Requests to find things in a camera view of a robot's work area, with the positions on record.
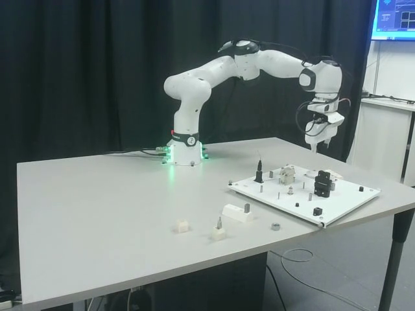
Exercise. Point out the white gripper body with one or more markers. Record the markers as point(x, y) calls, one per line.
point(335, 119)

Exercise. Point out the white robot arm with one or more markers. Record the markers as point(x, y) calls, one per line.
point(194, 84)

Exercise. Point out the black D-SUB plug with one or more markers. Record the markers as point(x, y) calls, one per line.
point(322, 184)

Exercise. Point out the metal BNC plug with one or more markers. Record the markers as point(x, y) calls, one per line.
point(290, 191)

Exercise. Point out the white cabinet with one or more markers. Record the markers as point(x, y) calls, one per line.
point(386, 136)

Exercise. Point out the white task board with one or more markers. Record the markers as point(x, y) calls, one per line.
point(285, 202)

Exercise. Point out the metal nut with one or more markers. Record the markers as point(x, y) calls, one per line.
point(275, 226)

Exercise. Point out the metal square peg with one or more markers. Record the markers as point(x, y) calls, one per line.
point(247, 208)

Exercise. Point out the long white peg holder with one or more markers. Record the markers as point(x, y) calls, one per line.
point(233, 212)

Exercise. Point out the blue screen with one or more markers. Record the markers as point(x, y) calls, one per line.
point(394, 19)

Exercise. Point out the small white plug holder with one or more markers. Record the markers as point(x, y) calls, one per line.
point(218, 234)

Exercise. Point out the dark table leg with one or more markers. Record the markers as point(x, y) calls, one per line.
point(394, 259)

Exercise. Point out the small empty white holder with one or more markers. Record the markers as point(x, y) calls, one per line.
point(182, 226)

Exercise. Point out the black curtains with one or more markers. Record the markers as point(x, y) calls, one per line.
point(81, 64)

